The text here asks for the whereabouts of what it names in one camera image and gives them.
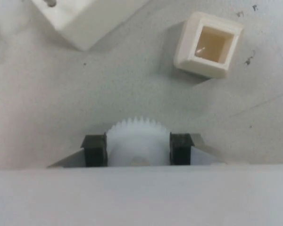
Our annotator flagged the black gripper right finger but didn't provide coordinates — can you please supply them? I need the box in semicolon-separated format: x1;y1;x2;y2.
169;132;229;166

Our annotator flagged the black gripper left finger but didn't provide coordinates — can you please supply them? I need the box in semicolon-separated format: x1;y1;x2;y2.
46;132;108;168

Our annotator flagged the white medium gear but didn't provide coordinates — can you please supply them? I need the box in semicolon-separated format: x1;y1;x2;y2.
107;115;167;167

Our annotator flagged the white square cube holder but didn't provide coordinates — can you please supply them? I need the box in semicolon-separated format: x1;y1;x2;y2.
173;11;245;78

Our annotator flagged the white block peg holder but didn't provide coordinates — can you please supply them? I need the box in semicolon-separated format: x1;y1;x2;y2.
30;0;152;51

